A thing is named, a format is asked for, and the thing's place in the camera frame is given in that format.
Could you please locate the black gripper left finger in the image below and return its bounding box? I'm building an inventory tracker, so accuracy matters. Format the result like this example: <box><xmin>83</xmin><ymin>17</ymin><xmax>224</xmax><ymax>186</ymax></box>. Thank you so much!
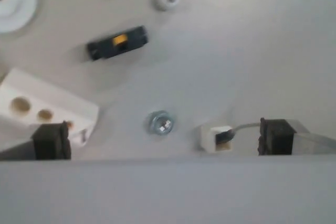
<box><xmin>0</xmin><ymin>120</ymin><xmax>72</xmax><ymax>161</ymax></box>

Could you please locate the white large gear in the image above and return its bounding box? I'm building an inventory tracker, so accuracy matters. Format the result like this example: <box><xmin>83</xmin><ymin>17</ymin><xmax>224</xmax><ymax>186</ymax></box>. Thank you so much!
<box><xmin>0</xmin><ymin>0</ymin><xmax>38</xmax><ymax>34</ymax></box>

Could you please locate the white holder with round holes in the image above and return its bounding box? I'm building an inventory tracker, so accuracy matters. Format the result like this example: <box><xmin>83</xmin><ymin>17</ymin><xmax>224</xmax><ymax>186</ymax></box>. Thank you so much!
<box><xmin>0</xmin><ymin>68</ymin><xmax>100</xmax><ymax>146</ymax></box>

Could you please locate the black D-SUB plug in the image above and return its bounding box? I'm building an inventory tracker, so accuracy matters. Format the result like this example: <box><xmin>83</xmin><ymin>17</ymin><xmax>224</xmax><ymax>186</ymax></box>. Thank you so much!
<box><xmin>86</xmin><ymin>25</ymin><xmax>150</xmax><ymax>62</ymax></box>

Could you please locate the metal bolt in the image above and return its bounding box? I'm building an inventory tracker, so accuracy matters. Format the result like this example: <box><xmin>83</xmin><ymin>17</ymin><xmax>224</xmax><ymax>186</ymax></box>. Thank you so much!
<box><xmin>143</xmin><ymin>110</ymin><xmax>177</xmax><ymax>136</ymax></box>

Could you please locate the small white USB holder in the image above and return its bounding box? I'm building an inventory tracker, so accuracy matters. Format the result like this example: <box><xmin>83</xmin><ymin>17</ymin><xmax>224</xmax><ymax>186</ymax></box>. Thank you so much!
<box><xmin>195</xmin><ymin>124</ymin><xmax>238</xmax><ymax>154</ymax></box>

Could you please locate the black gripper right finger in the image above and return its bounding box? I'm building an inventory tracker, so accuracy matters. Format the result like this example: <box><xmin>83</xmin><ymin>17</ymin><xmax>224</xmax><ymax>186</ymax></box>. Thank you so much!
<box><xmin>258</xmin><ymin>118</ymin><xmax>336</xmax><ymax>156</ymax></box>

